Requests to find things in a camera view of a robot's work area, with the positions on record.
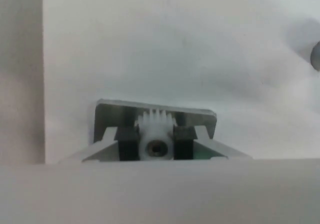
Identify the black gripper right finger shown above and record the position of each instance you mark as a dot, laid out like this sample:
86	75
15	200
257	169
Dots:
184	142

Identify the white small gear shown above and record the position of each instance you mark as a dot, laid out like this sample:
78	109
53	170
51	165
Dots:
155	132

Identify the metal round peg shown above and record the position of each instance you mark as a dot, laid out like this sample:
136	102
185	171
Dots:
316	56

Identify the white task board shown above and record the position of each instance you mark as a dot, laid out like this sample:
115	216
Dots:
175	46

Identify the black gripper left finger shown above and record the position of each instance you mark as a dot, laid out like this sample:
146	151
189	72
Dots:
127	142

